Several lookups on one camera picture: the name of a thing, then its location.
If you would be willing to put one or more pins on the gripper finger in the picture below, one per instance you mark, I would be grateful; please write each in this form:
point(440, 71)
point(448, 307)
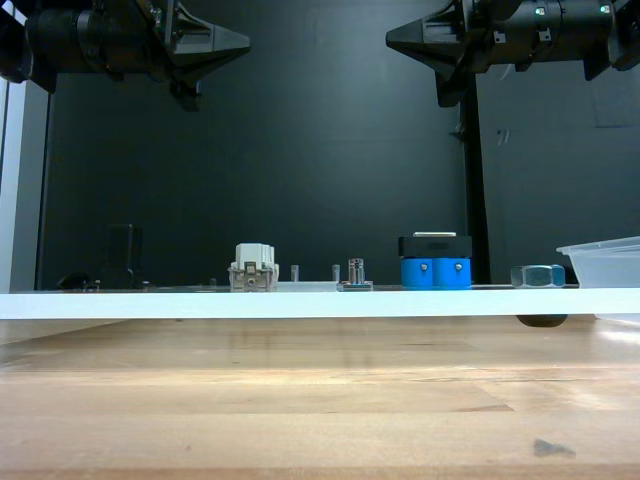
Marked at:
point(200, 62)
point(210, 40)
point(445, 62)
point(435, 35)

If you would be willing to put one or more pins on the silver M12 hex nut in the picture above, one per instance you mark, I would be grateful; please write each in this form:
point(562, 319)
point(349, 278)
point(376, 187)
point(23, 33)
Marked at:
point(537, 276)

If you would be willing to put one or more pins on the blue holder with black socket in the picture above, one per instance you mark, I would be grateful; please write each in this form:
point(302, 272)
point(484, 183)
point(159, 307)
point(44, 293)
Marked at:
point(435, 272)

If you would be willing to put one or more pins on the grey connector housing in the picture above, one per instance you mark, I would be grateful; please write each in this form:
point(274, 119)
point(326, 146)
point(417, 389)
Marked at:
point(252, 270)

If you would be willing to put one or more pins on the silver cylindrical connector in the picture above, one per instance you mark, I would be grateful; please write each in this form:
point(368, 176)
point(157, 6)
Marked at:
point(356, 274)

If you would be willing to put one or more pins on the pale bar with pins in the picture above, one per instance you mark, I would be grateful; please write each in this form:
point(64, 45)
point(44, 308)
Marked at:
point(305, 287)

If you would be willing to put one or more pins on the clear plastic tub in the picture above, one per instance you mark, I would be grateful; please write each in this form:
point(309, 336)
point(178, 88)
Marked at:
point(610, 265)

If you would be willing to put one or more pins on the white board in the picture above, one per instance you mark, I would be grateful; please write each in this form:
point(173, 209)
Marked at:
point(300, 302)

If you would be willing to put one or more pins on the black rubber foot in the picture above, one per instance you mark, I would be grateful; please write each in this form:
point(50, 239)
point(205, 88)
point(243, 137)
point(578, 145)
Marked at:
point(542, 321)

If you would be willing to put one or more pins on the black vertical post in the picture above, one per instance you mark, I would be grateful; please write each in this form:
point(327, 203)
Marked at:
point(475, 200)

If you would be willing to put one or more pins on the grey partition frame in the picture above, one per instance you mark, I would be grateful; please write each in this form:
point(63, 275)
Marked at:
point(22, 200)

